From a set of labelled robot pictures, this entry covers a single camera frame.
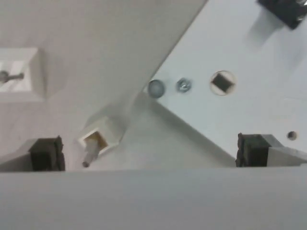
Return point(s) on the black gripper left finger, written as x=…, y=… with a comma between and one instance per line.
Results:
x=46, y=154

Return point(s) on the white task board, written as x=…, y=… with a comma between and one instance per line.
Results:
x=239, y=55

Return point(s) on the pale Ethernet plug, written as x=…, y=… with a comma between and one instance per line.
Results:
x=92, y=151

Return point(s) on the white square peg holder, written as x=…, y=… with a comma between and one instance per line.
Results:
x=36, y=72

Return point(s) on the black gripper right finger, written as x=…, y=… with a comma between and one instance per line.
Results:
x=254, y=151

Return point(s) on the small white plug holder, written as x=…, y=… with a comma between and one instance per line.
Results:
x=112, y=129

